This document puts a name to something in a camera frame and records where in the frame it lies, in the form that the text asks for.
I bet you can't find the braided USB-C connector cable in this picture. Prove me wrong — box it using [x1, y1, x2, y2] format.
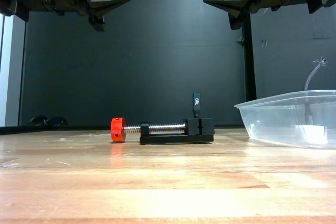
[303, 56, 329, 126]

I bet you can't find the black USB-C socket adapter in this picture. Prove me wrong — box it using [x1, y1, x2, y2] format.
[193, 92, 202, 119]

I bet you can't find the clear plastic tub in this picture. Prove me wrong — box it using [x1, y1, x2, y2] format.
[234, 89, 336, 151]

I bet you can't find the black vise clamp orange knob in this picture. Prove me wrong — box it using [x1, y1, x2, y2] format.
[110, 117, 215, 145]

